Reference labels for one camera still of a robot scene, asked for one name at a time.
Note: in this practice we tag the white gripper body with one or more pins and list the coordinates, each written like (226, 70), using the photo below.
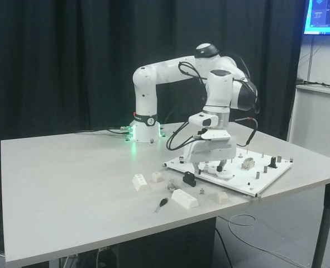
(209, 150)

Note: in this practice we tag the white medium gear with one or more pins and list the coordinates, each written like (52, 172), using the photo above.
(209, 169)

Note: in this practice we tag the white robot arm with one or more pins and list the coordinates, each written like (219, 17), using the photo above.
(146, 92)

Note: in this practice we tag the white large gear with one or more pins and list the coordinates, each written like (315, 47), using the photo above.
(225, 175)

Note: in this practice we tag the black D-SUB plug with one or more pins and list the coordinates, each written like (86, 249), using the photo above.
(189, 179)

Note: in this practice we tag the white task board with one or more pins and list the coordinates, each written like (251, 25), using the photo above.
(237, 181)

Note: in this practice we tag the small white holder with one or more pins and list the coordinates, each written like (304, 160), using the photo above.
(222, 197)
(157, 177)

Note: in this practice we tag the beige metal waterproof plug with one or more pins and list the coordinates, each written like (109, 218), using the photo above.
(171, 186)

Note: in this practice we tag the long white peg holder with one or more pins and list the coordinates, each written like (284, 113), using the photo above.
(139, 182)
(184, 198)

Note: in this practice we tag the metal round peg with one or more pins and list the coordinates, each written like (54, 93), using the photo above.
(257, 176)

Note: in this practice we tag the black Ethernet plug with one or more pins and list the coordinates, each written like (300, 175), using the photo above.
(163, 201)

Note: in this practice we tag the black box under table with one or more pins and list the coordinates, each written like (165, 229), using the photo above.
(159, 245)

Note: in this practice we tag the white cabinet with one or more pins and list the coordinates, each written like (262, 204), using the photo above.
(315, 120)

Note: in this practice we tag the grey table leg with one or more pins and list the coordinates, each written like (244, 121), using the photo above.
(325, 223)

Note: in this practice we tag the black curtain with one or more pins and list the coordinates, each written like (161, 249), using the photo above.
(69, 56)

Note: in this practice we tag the blue screen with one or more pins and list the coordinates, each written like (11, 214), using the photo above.
(325, 15)

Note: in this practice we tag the small white camera box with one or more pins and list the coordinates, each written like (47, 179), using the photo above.
(203, 120)

